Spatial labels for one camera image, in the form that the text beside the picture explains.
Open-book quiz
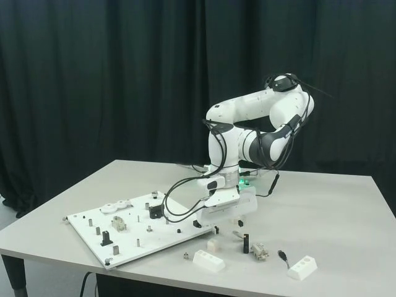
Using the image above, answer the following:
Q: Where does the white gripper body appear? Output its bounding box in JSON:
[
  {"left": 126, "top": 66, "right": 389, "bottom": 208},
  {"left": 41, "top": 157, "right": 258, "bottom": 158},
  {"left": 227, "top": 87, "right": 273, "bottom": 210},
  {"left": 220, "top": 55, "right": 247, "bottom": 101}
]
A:
[{"left": 197, "top": 189, "right": 259, "bottom": 229}]

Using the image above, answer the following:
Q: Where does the black USB plug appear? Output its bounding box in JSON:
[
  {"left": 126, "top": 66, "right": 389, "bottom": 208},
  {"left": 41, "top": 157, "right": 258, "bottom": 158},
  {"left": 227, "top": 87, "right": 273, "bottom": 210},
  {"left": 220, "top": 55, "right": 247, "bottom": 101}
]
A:
[{"left": 277, "top": 249, "right": 292, "bottom": 270}]

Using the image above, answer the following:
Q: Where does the black curtain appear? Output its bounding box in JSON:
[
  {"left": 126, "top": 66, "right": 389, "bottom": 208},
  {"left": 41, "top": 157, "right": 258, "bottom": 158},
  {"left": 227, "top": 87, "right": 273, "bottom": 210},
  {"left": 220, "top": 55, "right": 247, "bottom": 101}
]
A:
[{"left": 0, "top": 0, "right": 396, "bottom": 217}]

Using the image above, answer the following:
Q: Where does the black cable tie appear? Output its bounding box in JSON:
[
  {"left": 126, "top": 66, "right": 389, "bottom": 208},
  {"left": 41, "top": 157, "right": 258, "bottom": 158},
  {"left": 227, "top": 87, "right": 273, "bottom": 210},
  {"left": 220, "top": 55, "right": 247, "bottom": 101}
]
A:
[{"left": 295, "top": 77, "right": 337, "bottom": 100}]

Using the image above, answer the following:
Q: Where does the thin black rod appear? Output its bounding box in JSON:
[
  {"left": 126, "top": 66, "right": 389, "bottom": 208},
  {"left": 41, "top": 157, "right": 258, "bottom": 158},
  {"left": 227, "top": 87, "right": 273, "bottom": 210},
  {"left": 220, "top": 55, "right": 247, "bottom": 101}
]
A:
[{"left": 268, "top": 171, "right": 281, "bottom": 196}]

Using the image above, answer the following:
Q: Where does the white peg holder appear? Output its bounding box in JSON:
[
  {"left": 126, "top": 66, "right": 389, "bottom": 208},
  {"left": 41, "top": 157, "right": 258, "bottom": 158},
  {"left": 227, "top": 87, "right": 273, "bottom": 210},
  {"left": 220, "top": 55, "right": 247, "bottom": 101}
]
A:
[
  {"left": 192, "top": 249, "right": 224, "bottom": 273},
  {"left": 286, "top": 255, "right": 319, "bottom": 281}
]

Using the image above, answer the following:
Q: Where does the black table leg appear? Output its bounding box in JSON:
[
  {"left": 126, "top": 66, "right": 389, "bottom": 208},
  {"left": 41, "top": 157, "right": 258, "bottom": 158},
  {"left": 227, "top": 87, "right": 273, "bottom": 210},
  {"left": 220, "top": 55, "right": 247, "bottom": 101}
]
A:
[{"left": 0, "top": 254, "right": 26, "bottom": 297}]

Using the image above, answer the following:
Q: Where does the small white cube holder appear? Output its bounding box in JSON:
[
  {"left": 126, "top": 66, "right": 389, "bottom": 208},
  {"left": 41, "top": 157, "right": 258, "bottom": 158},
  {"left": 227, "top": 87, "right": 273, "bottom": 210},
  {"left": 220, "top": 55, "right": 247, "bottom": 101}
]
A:
[{"left": 206, "top": 237, "right": 223, "bottom": 252}]

